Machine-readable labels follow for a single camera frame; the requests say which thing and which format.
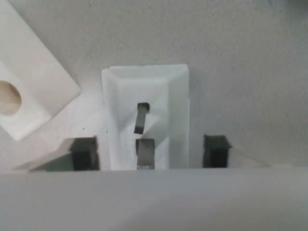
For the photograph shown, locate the white square peg holder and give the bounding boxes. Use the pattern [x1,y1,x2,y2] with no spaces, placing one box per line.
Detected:
[101,63,191,171]

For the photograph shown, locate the thin metal square peg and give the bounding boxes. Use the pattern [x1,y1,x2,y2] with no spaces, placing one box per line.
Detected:
[133,102,151,135]

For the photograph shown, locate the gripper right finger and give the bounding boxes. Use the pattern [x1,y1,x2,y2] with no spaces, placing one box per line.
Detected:
[203,134,265,169]

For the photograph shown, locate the white round peg holder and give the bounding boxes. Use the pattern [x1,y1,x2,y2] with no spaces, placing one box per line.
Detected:
[0,0,82,142]

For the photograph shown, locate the thick metal square peg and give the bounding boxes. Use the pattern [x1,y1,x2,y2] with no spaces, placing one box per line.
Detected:
[135,138,155,171]

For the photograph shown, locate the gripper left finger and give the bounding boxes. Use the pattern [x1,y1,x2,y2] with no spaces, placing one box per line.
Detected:
[12,136,101,172]

